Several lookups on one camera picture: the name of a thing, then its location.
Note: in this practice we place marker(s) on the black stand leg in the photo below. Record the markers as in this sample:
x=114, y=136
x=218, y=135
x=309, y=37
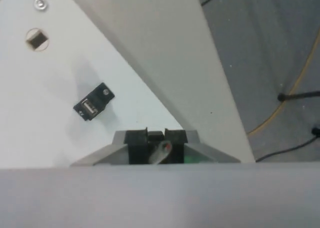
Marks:
x=297, y=95

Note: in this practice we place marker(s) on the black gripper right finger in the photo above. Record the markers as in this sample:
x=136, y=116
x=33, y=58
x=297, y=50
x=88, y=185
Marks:
x=177, y=137

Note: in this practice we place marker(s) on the white task board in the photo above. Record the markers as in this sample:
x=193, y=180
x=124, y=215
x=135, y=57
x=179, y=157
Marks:
x=50, y=87

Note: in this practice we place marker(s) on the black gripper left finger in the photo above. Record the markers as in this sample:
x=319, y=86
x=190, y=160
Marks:
x=136, y=142

